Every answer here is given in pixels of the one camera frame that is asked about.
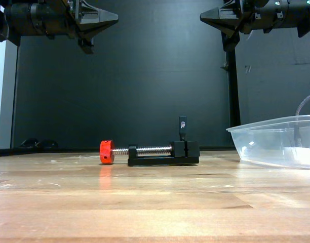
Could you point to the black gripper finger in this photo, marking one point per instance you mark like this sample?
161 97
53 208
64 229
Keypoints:
210 14
108 16
96 29
222 27

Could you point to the clear plastic tub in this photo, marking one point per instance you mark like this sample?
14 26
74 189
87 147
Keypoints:
258 152

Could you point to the white foam block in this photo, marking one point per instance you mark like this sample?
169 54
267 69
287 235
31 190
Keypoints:
299 157

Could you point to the black vise with red knob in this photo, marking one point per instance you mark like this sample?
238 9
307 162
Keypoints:
160 160

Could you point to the black metal frame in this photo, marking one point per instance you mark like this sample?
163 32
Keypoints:
233 101

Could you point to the black arched bracket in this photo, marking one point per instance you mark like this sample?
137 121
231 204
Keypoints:
48 143
30 143

